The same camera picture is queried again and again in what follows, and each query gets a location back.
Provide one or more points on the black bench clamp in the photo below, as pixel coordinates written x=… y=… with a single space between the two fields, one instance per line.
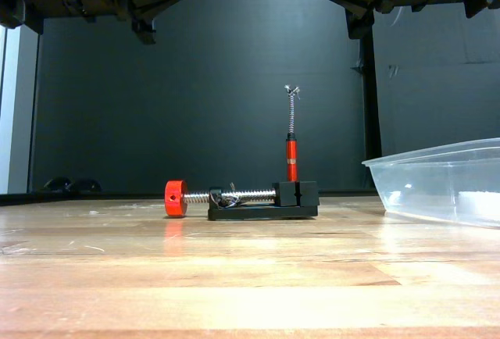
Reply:
x=297 y=198

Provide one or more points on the clear plastic tub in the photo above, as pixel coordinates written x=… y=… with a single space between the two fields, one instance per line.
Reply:
x=429 y=183

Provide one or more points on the red round knob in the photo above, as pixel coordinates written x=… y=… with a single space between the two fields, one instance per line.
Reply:
x=177 y=206

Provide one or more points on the silver threaded rod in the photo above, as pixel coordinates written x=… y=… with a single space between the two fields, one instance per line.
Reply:
x=254 y=194

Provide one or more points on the red RCA plug with spring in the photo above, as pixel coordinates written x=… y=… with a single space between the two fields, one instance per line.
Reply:
x=292 y=150

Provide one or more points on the black rounded clamp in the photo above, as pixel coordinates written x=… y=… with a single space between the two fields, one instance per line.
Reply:
x=86 y=186
x=58 y=184

